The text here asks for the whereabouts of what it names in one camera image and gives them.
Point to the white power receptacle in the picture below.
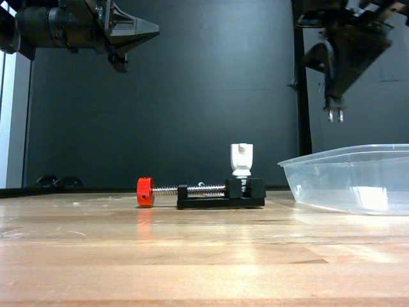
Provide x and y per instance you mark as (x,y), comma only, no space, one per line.
(242,158)

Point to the black aluminium frame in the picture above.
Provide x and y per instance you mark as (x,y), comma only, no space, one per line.
(96,190)

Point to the black vertical post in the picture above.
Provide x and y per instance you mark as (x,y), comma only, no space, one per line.
(304,112)

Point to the black vise with red knob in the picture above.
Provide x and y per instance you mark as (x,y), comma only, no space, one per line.
(220,203)

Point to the clear plastic tub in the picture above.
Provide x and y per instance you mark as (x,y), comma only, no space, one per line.
(319,179)

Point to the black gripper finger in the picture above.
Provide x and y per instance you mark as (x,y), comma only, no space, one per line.
(354,57)
(128,25)
(128,43)

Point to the grey metal window frame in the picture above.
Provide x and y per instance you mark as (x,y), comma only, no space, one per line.
(19,128)

